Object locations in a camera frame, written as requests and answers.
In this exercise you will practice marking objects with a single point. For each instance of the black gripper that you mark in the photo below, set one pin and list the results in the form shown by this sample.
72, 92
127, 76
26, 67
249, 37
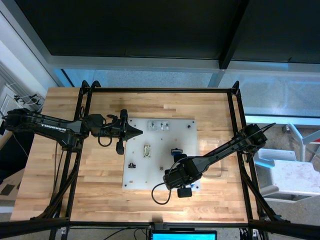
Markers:
184, 193
117, 130

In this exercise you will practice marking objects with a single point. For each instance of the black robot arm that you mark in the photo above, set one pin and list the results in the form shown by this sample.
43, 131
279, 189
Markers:
55, 127
220, 151

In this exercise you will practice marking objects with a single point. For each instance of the small blue part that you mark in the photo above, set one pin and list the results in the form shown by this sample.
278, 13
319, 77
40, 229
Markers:
192, 185

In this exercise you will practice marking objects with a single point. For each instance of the grey connector housing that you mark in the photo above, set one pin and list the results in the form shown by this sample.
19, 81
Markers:
147, 151

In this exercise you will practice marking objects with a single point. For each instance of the aluminium block with pins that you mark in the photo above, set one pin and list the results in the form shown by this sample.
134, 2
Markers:
156, 127

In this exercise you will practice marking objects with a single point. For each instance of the white board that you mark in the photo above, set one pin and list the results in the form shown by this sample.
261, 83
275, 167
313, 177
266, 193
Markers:
160, 147

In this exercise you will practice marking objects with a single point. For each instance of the small black clamp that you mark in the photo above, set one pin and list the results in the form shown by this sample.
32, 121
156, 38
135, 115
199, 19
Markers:
131, 165

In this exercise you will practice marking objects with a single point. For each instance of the clear plastic tub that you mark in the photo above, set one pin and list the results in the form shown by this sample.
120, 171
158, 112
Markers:
215, 171

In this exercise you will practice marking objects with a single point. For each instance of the blue clamp with black cap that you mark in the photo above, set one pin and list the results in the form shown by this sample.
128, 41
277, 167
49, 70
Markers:
176, 151

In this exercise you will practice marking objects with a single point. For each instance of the screen with blue edge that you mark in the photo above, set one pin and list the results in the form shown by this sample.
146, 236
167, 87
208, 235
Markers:
182, 236

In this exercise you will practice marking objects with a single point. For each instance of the white plastic chair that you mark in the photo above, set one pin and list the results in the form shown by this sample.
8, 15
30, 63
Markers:
295, 175

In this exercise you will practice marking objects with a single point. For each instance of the low camera mount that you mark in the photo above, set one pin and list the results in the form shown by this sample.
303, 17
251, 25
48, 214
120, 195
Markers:
158, 225

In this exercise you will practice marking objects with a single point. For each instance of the grey wall frame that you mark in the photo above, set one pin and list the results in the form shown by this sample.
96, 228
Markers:
125, 62

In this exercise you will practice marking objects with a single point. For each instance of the black aluminium frame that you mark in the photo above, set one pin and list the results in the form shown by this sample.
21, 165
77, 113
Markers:
112, 221

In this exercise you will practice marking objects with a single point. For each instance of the black wall column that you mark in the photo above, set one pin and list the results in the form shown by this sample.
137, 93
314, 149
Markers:
232, 37

